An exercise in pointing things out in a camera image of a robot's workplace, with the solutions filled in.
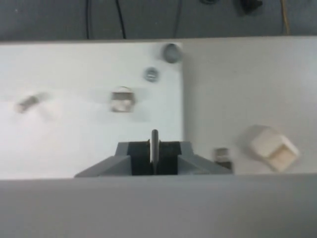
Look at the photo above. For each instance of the black USB plug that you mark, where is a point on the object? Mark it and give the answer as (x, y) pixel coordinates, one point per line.
(221, 155)

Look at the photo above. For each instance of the small white cube holder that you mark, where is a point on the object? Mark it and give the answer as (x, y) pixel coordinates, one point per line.
(270, 146)

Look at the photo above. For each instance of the thin metal round peg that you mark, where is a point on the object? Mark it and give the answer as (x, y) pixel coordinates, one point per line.
(154, 148)

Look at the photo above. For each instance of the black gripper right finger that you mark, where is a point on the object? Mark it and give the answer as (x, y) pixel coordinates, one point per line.
(171, 158)

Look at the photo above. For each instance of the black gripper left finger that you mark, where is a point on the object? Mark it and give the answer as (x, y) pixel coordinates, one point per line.
(138, 158)

